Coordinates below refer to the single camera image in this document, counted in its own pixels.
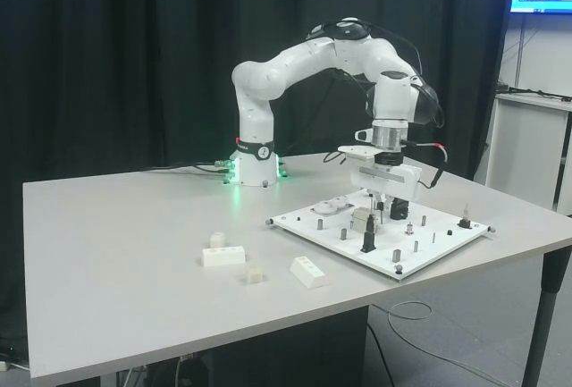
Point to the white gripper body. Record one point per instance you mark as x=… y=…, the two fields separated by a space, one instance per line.
x=389 y=183

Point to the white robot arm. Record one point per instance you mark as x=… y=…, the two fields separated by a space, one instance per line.
x=254 y=92

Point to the large metal square peg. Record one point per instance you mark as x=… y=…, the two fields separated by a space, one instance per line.
x=397 y=255

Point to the long white peg holder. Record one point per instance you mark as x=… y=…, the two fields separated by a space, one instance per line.
x=223 y=256
x=309 y=271

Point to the black D-SUB plug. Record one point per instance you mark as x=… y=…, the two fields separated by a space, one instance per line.
x=399 y=210

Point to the white medium gear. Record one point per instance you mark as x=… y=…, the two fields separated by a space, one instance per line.
x=338 y=203

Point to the black USB plug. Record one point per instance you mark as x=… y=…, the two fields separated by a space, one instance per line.
x=367 y=237

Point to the metal BNC plug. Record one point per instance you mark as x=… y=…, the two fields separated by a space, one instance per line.
x=409 y=229

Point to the white large gear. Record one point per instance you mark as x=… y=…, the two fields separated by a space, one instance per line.
x=322 y=209

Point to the white task board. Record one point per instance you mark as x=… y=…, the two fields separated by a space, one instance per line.
x=339 y=248

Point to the metal waterproof plug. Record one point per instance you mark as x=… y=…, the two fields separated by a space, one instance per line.
x=465 y=219

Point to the small white plug holder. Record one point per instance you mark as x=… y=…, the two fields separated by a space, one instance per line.
x=253 y=272
x=217 y=238

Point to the white cabinet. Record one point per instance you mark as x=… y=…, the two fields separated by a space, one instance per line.
x=527 y=150

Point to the black control cabinet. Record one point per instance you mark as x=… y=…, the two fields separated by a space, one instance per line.
x=290 y=351

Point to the dark grey table leg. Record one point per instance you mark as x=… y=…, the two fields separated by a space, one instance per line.
x=541 y=315

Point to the black curtain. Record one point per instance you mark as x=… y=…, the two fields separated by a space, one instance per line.
x=134 y=47

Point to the white power strip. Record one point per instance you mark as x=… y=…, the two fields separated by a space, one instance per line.
x=4 y=365

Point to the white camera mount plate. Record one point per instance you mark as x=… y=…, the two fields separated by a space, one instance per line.
x=357 y=150

